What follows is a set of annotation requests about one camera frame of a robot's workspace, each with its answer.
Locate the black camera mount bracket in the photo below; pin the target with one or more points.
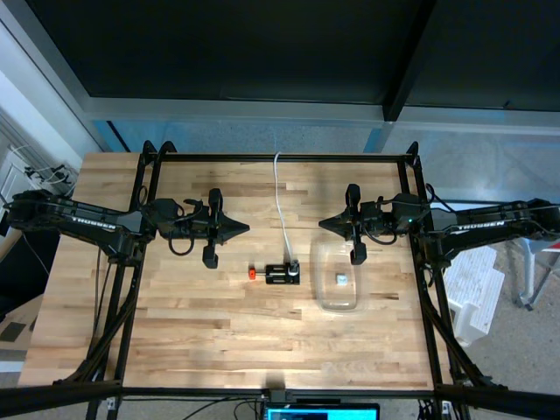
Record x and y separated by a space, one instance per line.
276 395

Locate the screen with blue edge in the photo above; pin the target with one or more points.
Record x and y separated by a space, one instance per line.
319 413

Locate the black metal frame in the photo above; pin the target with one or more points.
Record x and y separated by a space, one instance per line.
197 392

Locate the brown cardboard box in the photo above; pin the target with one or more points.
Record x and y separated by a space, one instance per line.
17 315

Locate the grey metal stand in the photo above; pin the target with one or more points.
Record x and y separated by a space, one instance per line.
529 262

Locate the small white cube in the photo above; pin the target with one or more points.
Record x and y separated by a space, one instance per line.
341 278

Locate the black power plug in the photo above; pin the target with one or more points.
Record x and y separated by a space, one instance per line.
295 267

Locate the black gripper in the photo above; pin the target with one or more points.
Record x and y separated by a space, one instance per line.
213 227
367 221

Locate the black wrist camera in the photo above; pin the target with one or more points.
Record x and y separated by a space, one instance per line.
165 209
409 212

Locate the white plastic step stool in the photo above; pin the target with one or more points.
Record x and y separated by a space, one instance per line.
474 280

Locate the clear plastic tub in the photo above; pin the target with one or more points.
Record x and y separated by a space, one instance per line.
328 262

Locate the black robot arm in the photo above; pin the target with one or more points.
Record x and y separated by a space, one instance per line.
100 223
481 225

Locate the black vise with orange knob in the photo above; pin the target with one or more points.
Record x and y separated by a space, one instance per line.
275 275

